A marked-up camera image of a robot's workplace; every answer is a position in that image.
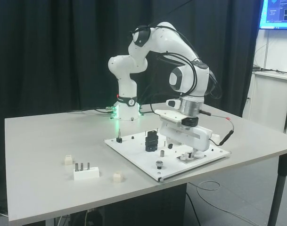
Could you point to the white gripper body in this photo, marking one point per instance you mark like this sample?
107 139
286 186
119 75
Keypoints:
202 141

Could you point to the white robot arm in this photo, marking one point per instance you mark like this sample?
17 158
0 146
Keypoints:
162 42

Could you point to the white peg holder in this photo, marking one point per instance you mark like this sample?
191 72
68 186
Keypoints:
86 174

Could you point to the white large gear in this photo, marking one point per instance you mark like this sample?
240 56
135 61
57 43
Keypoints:
200 154

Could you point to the white medium gear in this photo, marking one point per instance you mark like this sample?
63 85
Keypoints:
187 156

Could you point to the white small gear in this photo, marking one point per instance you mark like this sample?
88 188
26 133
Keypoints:
181 157

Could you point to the white holder with holes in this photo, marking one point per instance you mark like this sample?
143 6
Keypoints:
215 137

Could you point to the black D-SUB plug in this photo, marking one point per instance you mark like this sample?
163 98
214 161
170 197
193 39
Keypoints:
150 143

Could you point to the white task board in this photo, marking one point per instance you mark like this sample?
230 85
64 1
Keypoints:
133 153

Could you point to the metal bolt on black base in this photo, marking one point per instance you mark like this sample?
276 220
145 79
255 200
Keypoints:
119 139

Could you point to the small white cube holder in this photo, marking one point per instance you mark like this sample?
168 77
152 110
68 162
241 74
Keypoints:
118 177
68 159

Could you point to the black cabinet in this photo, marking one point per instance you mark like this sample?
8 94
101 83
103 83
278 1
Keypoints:
145 207

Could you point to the white cabinet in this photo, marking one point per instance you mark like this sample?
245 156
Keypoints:
268 99

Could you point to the black table leg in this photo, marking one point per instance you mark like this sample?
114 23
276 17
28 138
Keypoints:
278 188

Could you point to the black curtain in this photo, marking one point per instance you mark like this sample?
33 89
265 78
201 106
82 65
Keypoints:
51 58

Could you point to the blue screen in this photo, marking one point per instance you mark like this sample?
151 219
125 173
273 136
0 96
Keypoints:
277 14

